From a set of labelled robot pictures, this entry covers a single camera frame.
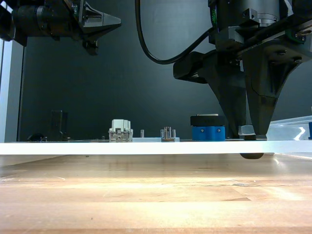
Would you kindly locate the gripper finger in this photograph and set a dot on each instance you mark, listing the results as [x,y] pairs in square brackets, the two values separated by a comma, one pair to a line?
[111,20]
[265,80]
[229,92]
[100,33]

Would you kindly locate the blue and black round connector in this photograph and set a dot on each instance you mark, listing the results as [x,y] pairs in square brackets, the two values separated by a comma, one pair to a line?
[207,132]

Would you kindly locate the clear plastic tub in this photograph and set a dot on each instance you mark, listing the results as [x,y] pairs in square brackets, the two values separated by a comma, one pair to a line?
[287,131]

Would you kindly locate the silver upright screw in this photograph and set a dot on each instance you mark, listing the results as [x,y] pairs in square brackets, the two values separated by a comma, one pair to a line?
[142,133]
[162,133]
[174,133]

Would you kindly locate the small silver threaded stud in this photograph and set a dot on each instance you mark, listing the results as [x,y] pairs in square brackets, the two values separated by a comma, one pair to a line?
[167,132]

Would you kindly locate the grey connector housing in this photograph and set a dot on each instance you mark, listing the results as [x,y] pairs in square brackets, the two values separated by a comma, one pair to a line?
[119,126]

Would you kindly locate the white board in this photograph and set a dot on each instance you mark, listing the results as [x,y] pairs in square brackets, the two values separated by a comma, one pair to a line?
[97,147]

